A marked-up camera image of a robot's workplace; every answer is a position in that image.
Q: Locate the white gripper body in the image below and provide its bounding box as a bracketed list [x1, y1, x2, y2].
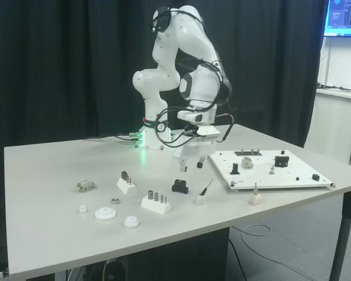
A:
[174, 137, 216, 162]

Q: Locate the white task board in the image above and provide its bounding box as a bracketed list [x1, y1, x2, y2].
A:
[209, 148, 337, 194]

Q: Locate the white cabinet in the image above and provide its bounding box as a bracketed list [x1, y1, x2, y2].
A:
[305, 87, 351, 169]

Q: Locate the black D-SUB plug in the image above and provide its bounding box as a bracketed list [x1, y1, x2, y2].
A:
[171, 179, 191, 195]

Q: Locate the white round peg holder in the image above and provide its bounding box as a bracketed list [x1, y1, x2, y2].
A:
[140, 199, 173, 217]

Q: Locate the beige metal waterproof plug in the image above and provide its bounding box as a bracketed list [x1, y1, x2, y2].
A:
[75, 180, 96, 194]

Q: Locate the black base cable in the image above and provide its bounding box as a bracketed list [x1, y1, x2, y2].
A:
[84, 133, 143, 143]

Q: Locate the black curtain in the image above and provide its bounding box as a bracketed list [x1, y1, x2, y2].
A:
[0, 0, 330, 264]

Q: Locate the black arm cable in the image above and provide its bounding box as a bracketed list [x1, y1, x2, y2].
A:
[147, 8, 233, 149]

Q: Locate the white large gear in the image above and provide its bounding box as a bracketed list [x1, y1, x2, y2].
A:
[94, 206, 117, 220]

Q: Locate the grey floor cable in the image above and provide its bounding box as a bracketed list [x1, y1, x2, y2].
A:
[230, 224, 334, 281]

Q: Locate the black table leg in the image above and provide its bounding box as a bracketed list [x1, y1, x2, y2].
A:
[330, 187, 351, 281]

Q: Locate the thin black cable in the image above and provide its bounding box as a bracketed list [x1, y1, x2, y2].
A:
[316, 83, 351, 95]

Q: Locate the white medium gear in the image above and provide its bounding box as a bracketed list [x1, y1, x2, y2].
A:
[123, 215, 140, 228]

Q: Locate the blue screen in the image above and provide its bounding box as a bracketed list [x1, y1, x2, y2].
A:
[323, 0, 351, 37]

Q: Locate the white square peg holder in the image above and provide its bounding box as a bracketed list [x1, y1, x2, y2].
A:
[116, 177, 137, 194]

